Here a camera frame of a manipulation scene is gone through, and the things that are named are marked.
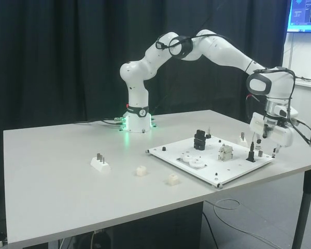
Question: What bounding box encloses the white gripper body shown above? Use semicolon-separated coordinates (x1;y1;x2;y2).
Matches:
249;112;294;148

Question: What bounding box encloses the white square peg holder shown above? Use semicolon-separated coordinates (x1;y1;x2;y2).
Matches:
90;156;111;172

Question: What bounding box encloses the black USB plug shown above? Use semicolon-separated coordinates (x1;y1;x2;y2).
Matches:
245;132;257;163

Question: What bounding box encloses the white cabinet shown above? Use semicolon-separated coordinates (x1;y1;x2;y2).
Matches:
292;77;311;150

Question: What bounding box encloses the black table leg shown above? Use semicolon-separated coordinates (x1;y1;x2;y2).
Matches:
291;172;311;249

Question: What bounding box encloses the white large gear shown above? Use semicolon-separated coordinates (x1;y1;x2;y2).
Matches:
188;160;205;170

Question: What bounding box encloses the white task board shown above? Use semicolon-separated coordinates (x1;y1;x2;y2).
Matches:
144;126;275;188

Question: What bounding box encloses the blue monitor screen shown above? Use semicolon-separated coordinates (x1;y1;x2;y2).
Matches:
287;0;311;33

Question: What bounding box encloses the black under-table cabinet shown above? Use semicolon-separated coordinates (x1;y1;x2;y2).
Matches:
49;201;204;249

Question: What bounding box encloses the black curtain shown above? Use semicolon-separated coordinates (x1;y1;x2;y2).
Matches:
0;0;293;241

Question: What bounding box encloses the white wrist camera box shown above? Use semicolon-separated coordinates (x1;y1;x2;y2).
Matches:
273;103;299;119

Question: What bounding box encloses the black wire with red tag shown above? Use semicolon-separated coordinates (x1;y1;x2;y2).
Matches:
245;93;255;125

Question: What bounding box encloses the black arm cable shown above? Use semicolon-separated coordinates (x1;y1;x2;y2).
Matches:
155;33;311;146

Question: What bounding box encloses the grey floor cable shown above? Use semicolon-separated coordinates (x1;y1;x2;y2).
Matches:
213;199;295;246

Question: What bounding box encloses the black base cable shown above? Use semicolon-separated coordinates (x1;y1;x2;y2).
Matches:
76;118;126;128

